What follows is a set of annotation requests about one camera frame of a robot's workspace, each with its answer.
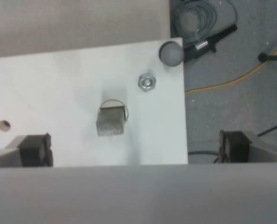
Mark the white task board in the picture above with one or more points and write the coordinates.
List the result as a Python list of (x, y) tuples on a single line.
[(59, 93)]

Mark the grey round knob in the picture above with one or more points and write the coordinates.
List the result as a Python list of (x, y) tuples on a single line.
[(171, 54)]

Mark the black tripod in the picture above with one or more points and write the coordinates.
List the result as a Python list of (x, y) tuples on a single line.
[(276, 57)]

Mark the black cylindrical tool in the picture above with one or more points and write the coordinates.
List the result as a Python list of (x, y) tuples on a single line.
[(222, 34)]

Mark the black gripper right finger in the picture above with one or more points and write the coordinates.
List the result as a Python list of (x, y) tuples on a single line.
[(236, 149)]

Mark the metal square peg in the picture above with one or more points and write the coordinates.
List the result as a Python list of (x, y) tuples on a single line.
[(110, 124)]

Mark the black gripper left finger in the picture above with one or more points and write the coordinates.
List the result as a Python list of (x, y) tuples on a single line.
[(33, 151)]

